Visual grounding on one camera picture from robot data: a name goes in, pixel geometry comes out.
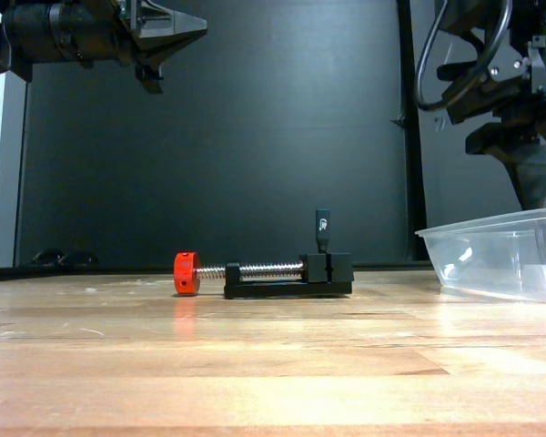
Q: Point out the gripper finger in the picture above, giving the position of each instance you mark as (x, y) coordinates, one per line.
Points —
(532, 182)
(175, 45)
(186, 25)

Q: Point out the clear plastic tub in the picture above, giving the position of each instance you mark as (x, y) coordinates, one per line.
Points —
(482, 255)

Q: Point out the black vise with red knob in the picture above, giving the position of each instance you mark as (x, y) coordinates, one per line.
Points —
(327, 273)

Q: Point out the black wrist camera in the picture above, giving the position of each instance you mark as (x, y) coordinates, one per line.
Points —
(473, 95)

